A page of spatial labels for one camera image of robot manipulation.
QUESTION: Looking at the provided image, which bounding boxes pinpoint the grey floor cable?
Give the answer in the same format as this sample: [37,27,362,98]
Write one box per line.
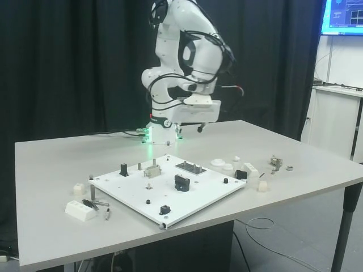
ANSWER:
[244,216,343,272]

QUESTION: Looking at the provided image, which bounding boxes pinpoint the black base cable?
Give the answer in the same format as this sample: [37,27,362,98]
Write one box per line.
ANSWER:
[95,127,151,140]

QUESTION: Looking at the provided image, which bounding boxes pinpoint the white task board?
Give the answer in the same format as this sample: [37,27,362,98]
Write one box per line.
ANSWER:
[86,154,247,230]

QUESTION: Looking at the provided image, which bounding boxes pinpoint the thin black cable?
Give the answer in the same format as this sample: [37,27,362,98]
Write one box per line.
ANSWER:
[312,79,363,92]

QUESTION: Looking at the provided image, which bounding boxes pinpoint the blue screen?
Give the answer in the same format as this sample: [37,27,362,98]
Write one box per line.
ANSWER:
[321,0,363,36]

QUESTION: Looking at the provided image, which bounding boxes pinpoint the white holder with holes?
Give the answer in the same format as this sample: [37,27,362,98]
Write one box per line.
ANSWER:
[64,199,98,222]

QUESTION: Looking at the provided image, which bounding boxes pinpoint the black curtain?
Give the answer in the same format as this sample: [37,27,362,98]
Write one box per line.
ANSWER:
[0,0,327,250]

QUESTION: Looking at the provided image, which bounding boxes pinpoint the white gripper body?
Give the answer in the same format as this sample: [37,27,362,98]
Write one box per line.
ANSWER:
[168,99,222,126]

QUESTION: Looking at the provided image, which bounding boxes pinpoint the white cabinet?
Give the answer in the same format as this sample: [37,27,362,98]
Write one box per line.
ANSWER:
[299,84,363,164]

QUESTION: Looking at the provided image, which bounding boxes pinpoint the dark grey table leg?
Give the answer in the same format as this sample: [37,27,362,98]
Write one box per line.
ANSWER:
[331,181,363,272]

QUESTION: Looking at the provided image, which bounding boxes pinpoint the white long plug holder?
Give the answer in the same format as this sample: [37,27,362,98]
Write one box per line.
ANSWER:
[240,161,260,178]

